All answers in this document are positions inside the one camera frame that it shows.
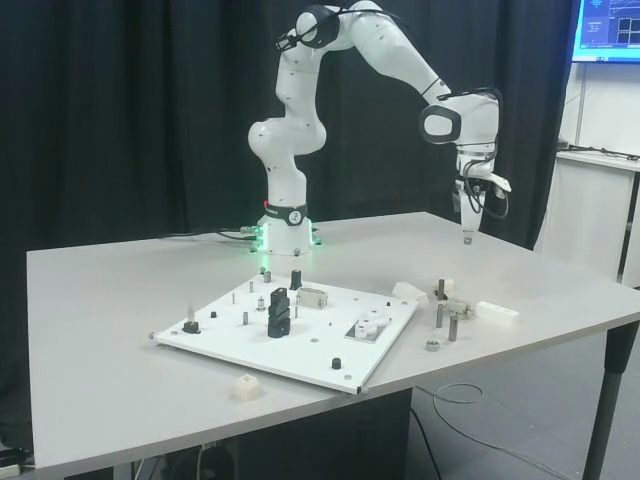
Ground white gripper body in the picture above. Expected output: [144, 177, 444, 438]
[457, 188, 490, 221]

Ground black D-SUB plug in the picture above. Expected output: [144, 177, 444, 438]
[268, 286, 292, 338]

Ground metal plug with holder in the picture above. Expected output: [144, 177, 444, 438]
[444, 298, 475, 322]

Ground white block holder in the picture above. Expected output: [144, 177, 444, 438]
[392, 281, 430, 304]

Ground long white holder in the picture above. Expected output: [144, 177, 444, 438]
[475, 300, 521, 327]

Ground white cabinet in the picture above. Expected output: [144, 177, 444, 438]
[538, 148, 640, 290]

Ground black table leg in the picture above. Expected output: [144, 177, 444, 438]
[583, 319, 630, 480]

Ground white task board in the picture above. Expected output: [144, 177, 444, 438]
[149, 272, 419, 396]

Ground blue screen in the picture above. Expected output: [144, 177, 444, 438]
[571, 0, 640, 64]

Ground small white square holder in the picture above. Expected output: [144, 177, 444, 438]
[230, 373, 262, 402]

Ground black curtain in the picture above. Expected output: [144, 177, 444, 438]
[0, 0, 577, 261]

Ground white power strip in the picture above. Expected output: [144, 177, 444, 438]
[0, 448, 32, 477]

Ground black cable on cabinet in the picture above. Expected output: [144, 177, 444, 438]
[556, 141, 640, 164]

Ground grey floor cable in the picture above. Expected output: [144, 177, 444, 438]
[410, 382, 596, 480]

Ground black base cables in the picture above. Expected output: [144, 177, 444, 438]
[169, 226, 264, 244]

